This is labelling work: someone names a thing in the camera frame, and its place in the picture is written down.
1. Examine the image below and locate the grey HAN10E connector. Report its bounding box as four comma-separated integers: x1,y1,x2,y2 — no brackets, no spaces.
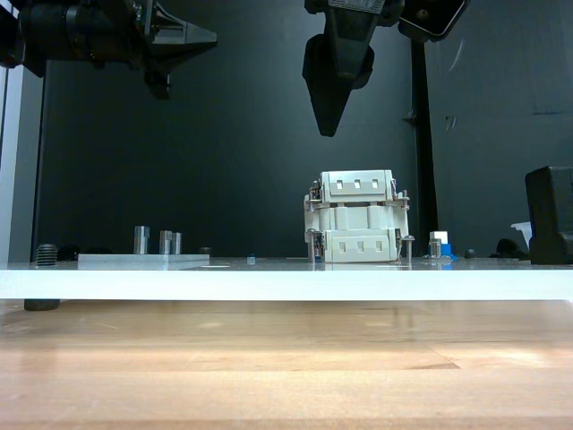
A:
305,168,412,212

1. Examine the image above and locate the grey HAN10E hub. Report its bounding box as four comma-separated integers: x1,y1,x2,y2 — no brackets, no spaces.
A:
304,203,415,266

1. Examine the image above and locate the small blue white block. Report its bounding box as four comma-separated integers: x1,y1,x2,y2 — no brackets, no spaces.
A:
428,230,458,262

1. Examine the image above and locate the white plastic board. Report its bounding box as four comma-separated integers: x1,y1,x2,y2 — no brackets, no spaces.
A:
0,258,573,301

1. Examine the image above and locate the clear plastic tub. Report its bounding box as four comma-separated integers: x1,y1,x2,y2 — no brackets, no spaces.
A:
509,221,534,252

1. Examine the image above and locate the dark threaded board screw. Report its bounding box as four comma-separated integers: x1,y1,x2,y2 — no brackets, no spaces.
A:
24,244,62,313

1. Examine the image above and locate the grey metal plate with pegs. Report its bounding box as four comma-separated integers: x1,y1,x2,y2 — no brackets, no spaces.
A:
78,226,211,271

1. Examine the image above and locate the black clip block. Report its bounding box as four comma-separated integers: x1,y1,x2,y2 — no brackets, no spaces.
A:
524,166,573,266

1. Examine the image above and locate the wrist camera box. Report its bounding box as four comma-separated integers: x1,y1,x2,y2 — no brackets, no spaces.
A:
397,0,469,45

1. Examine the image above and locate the black aluminium frame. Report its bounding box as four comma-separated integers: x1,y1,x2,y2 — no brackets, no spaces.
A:
409,39,440,259

